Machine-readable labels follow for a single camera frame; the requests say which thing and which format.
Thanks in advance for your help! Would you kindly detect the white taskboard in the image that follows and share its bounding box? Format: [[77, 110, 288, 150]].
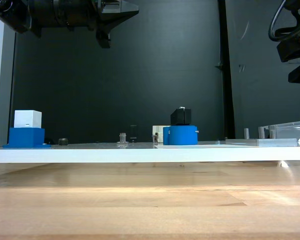
[[0, 142, 300, 165]]

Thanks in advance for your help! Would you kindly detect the clear plastic tub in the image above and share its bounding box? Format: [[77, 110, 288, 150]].
[[258, 119, 300, 148]]

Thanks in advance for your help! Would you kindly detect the grey metal block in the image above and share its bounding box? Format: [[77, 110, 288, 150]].
[[224, 137, 298, 147]]

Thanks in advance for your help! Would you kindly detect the small clear metal fitting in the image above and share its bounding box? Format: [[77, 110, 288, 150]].
[[116, 132, 129, 149]]

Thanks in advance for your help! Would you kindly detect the beige connector housing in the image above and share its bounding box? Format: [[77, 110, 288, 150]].
[[151, 124, 169, 146]]

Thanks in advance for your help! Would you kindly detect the black plug silver top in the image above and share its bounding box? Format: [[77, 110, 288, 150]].
[[169, 106, 192, 126]]

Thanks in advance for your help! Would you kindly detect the white square block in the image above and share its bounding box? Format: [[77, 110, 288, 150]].
[[14, 109, 43, 129]]

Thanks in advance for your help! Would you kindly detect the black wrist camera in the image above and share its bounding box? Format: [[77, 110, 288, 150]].
[[276, 37, 300, 64]]

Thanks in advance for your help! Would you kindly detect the black looped camera cable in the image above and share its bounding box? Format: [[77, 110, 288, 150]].
[[268, 0, 300, 42]]

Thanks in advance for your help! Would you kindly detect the black aluminium frame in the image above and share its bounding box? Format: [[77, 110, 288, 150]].
[[216, 0, 237, 139]]

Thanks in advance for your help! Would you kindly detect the grey window frame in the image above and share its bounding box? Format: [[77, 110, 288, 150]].
[[0, 11, 16, 148]]

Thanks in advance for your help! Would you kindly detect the blue round mount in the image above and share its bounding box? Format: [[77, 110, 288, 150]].
[[162, 124, 200, 146]]

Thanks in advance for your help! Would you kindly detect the blue square mount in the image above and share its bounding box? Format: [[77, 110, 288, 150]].
[[2, 126, 52, 150]]

